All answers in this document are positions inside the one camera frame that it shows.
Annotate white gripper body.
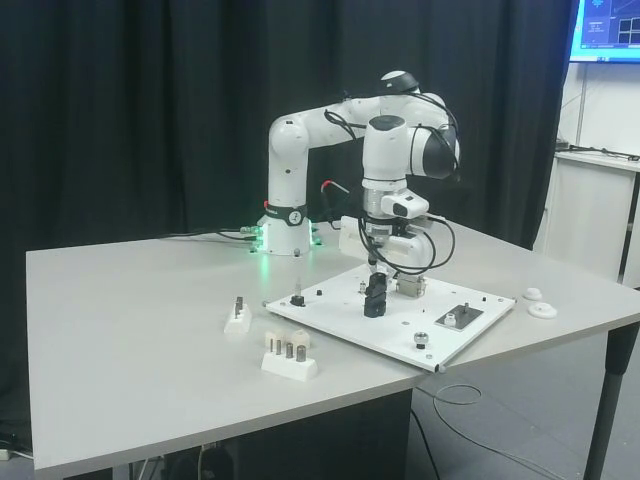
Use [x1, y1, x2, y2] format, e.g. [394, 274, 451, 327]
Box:
[338, 215, 436, 276]

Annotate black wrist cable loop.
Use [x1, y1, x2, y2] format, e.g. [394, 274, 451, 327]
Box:
[358, 214, 458, 282]

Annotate white round peg holder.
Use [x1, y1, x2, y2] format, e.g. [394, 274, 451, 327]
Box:
[260, 348, 322, 383]

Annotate black curtain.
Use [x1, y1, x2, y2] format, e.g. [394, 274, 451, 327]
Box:
[0, 0, 584, 451]

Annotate black base cables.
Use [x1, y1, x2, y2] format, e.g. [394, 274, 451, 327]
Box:
[164, 226, 264, 242]

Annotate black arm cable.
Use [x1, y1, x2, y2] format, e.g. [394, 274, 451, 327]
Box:
[414, 89, 464, 187]

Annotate blue screen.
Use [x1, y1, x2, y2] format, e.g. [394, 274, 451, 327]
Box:
[569, 0, 640, 64]

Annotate black D-SUB plug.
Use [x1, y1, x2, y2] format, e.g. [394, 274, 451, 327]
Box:
[365, 273, 390, 302]

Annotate small white holder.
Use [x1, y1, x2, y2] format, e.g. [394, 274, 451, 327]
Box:
[263, 327, 309, 347]

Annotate black table leg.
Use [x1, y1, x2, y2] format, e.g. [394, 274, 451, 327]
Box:
[584, 327, 632, 480]

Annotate white cabinet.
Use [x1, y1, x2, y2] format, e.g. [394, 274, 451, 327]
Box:
[541, 149, 640, 290]

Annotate white task board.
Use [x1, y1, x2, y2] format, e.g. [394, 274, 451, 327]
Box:
[263, 259, 517, 375]

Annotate white sensor box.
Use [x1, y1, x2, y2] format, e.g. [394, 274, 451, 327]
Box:
[380, 193, 431, 220]

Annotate black thin floor cable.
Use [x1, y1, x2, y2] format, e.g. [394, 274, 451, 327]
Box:
[409, 409, 436, 480]

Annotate white square peg holder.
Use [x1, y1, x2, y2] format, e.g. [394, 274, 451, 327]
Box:
[223, 306, 253, 335]

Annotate grey looped floor cable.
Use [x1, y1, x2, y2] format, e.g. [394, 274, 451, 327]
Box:
[431, 383, 484, 480]

